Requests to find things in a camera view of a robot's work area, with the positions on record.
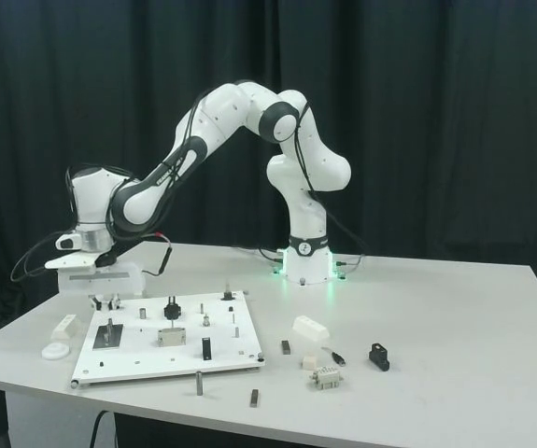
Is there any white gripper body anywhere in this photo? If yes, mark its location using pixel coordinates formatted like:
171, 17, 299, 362
56, 260, 147, 299

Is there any white large gear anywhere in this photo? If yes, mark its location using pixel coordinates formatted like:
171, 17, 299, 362
40, 341, 70, 361

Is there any white peg holder block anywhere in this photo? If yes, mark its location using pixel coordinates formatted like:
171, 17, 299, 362
49, 314, 84, 341
291, 315, 334, 349

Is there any flat white mounting plate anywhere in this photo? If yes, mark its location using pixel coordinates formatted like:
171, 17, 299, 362
44, 251, 100, 272

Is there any black round plug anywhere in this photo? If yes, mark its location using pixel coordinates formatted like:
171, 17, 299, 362
162, 295, 183, 321

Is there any thin black rod red tag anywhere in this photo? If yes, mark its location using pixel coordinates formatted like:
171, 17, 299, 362
154, 231, 174, 277

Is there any white task board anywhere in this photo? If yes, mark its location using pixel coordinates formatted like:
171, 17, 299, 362
68, 290, 266, 388

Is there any metal connector plug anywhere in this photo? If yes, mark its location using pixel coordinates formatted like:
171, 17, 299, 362
308, 365, 342, 389

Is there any black D-SUB plug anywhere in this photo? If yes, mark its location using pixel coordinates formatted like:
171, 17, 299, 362
367, 342, 391, 373

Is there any black curtain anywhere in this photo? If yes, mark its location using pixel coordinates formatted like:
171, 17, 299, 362
0, 0, 537, 330

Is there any small white camera box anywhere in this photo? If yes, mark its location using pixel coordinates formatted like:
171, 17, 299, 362
54, 233, 83, 254

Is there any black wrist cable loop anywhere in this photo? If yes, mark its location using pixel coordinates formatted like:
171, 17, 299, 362
9, 231, 71, 284

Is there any black cable under table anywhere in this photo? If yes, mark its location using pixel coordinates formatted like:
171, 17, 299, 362
91, 409, 112, 448

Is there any black base cable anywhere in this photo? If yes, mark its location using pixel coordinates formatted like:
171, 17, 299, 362
328, 217, 368, 273
255, 244, 289, 263

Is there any USB plug short cable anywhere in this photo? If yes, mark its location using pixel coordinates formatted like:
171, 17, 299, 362
321, 345, 348, 367

